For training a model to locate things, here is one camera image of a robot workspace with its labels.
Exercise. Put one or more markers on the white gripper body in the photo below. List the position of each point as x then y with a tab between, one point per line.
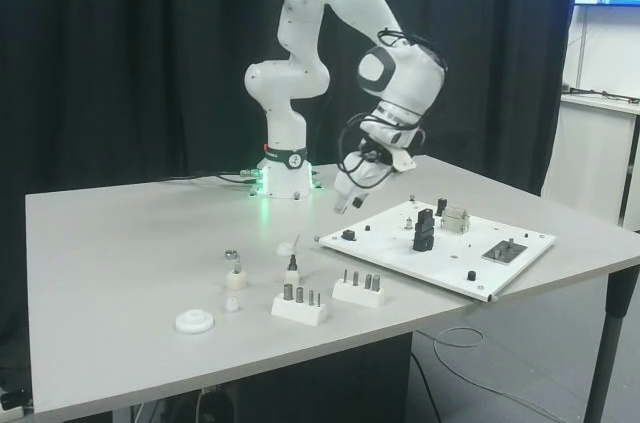
360	173

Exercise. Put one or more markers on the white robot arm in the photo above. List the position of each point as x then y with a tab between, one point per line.
300	18

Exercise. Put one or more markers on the white USB plug holder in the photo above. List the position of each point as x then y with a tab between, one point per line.
291	277

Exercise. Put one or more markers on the black D-SUB plug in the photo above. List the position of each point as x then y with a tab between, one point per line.
423	233

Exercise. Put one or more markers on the white medium gear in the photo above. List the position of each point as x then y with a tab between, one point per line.
284	248

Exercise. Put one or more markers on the white task board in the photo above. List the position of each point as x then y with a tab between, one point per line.
400	263

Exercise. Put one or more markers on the thin metal square peg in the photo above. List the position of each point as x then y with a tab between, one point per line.
345	276

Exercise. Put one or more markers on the small metal square peg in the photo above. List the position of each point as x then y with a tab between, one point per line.
356	278

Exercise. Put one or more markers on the medium metal square peg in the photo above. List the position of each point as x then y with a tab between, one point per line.
368	280

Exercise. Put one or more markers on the small black plug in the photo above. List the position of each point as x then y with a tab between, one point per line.
441	207

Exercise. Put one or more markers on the large metal square peg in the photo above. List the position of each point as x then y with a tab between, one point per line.
376	282

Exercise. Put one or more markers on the white square peg holder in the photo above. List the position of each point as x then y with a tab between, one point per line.
359	295

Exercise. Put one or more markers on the small metal round peg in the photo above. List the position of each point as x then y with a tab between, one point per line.
310	296

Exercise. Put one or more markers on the medium metal round peg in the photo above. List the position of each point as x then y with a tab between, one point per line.
300	293

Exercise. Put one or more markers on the large metal round peg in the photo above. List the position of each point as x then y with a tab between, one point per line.
288	291

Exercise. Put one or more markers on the white round peg holder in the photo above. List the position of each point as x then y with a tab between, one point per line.
299	312

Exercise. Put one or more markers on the metal bolt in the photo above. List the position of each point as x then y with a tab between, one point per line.
233	256

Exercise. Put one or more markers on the white bolt holder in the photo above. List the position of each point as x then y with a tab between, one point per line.
236	280

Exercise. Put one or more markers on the white small gear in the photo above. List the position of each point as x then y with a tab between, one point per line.
231	304

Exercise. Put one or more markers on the white large gear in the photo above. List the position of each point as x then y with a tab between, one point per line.
194	321

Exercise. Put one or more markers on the white cabinet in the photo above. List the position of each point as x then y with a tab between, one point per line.
590	158

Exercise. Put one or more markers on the black curtain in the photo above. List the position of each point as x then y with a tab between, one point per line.
125	43

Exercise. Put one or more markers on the dark table leg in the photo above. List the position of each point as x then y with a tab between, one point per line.
607	343

